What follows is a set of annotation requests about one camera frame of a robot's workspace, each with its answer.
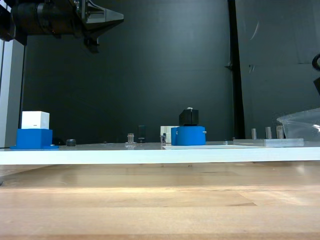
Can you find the thin white sheet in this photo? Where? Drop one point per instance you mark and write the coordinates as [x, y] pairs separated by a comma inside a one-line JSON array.
[[210, 147]]

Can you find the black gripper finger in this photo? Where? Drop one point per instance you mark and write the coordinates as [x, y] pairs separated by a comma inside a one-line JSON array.
[[107, 22], [92, 43]]

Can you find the black block clamp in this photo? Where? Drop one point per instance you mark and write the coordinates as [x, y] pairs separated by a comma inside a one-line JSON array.
[[188, 117]]

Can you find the small grey plug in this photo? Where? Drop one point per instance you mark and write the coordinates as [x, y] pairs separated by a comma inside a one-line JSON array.
[[162, 139]]

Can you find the blue square socket base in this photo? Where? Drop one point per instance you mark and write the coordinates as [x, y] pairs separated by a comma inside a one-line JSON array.
[[32, 138]]

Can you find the white cube block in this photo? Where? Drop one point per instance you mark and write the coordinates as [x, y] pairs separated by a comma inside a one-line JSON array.
[[32, 120]]

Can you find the thin silver metal pin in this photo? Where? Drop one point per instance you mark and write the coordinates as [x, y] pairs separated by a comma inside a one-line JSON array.
[[268, 132]]

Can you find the grey metal peg block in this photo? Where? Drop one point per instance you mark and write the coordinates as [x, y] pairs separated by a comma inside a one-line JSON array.
[[275, 142]]

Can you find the blue round holder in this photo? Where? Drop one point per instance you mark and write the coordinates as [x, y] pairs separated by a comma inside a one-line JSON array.
[[190, 136]]

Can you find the small silver metal pin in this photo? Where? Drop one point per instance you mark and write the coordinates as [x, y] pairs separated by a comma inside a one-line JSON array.
[[253, 133]]

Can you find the black frame post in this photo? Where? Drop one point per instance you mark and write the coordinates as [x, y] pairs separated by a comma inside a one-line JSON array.
[[236, 75]]

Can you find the medium silver metal pin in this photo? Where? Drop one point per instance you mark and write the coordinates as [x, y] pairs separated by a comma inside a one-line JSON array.
[[279, 132]]

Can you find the grey frame post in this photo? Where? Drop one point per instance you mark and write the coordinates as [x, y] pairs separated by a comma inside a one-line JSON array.
[[10, 100]]

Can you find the small black connector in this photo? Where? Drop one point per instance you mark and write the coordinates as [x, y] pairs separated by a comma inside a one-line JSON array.
[[142, 133]]

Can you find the white base board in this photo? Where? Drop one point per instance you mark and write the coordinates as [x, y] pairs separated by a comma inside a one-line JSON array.
[[125, 156]]

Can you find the white connector housing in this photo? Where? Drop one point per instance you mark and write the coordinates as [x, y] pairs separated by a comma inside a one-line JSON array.
[[167, 135]]

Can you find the clear plastic tub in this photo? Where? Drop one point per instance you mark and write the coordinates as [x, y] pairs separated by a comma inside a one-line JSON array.
[[302, 125]]

